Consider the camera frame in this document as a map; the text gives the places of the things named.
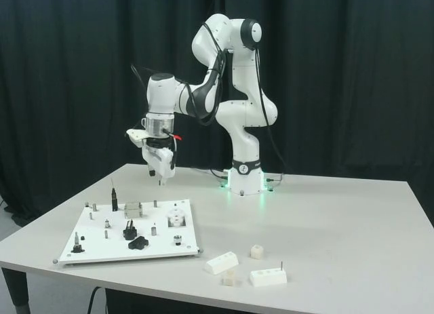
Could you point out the beige metal connector block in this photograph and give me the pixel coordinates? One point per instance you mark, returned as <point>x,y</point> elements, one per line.
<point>133,210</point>

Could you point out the black box under table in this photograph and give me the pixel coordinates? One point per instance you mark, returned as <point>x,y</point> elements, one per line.
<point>135,307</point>

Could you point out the flat white mounting plate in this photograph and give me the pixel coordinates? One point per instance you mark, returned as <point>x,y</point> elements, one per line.
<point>135,135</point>

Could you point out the black D-SUB plug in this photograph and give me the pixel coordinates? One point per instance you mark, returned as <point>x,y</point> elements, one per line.
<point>129,232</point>

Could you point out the dark table leg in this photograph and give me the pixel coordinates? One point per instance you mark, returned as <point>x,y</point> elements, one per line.
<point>15,293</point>

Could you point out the small white cube holder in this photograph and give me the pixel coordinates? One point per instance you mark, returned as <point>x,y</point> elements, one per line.
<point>256,252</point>
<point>230,279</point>

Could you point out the grey and black plug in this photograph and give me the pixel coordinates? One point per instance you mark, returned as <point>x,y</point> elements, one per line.
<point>77,244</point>

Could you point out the metal BNC plug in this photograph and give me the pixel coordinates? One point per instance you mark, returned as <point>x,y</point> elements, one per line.
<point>107,223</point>

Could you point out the metal square peg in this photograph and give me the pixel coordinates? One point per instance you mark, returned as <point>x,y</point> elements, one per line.
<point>95,206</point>

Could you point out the white medium gear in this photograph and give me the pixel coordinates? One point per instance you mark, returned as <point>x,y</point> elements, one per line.
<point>177,221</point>

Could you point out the tall black plug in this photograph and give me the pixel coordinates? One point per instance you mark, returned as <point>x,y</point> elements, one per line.
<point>114,200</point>

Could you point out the metal bolt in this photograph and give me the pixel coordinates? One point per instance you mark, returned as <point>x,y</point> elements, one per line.
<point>177,240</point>

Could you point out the white task board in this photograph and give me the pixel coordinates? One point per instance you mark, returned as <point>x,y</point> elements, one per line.
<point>98,249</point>

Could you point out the long white peg holder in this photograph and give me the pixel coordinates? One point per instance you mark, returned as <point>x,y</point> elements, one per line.
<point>220,264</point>
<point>268,278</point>

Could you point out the low black plug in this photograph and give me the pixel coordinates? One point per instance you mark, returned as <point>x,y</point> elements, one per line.
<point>138,243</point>

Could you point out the thick metal round peg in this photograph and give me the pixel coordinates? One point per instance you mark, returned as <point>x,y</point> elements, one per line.
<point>154,230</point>

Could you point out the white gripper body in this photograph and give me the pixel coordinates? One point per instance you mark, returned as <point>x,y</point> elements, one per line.
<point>162,166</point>

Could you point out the white large gear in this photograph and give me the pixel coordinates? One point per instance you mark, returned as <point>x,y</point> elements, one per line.
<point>175,212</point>

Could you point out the black curtains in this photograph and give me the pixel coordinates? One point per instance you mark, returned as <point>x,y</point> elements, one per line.
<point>51,56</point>

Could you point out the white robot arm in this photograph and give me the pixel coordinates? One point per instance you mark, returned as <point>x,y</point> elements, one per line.
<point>237,114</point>

